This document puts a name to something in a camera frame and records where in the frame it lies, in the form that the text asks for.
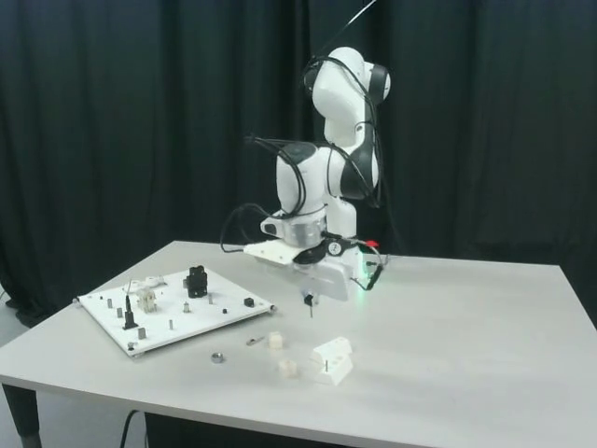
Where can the black D-SUB plug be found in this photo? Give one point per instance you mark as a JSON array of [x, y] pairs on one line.
[[196, 281]]

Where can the black curtain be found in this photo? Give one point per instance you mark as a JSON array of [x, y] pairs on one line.
[[140, 116]]

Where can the white task board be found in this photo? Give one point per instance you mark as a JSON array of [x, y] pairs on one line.
[[177, 326]]

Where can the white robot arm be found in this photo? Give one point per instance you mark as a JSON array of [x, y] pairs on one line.
[[345, 93]]

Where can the grey table leg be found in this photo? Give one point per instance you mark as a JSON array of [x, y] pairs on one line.
[[21, 415]]

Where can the metal nut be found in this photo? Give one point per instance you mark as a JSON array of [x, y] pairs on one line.
[[217, 358]]

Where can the black USB plug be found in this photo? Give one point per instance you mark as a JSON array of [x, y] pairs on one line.
[[127, 317]]

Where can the thick metal square peg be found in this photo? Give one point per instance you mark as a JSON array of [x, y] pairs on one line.
[[141, 333]]

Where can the small white holder block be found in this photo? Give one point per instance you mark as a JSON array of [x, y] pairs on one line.
[[275, 341], [288, 368]]

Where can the small metal bolt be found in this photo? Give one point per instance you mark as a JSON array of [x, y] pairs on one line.
[[253, 341]]

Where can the tall white peg holder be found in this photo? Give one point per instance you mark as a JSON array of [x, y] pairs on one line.
[[333, 346]]

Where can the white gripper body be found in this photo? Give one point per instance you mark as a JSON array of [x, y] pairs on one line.
[[329, 275]]

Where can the thin black rod, red tag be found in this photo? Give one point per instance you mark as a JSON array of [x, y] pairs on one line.
[[374, 275]]

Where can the wide white peg holder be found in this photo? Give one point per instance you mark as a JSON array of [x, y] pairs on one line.
[[329, 373]]

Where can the flat white mount plate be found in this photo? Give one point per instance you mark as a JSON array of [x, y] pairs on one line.
[[273, 252]]

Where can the metal BNC plug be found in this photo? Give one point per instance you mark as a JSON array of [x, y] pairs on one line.
[[186, 308]]

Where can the small white camera box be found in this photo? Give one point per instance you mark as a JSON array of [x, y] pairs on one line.
[[273, 227]]

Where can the white large gear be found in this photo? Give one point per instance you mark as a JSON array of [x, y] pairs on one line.
[[151, 281]]

